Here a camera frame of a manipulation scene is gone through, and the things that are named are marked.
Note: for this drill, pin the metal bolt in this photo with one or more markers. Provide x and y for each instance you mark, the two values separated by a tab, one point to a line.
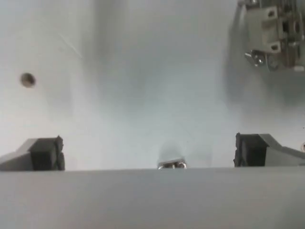
172	164

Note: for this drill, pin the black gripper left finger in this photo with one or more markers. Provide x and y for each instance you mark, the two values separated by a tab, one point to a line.
45	155

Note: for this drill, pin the beige connector socket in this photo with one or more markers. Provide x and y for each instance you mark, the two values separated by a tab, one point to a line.
271	35

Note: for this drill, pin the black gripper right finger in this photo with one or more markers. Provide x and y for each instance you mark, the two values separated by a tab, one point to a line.
252	152

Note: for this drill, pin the white task board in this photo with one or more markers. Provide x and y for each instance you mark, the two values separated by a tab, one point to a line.
133	83

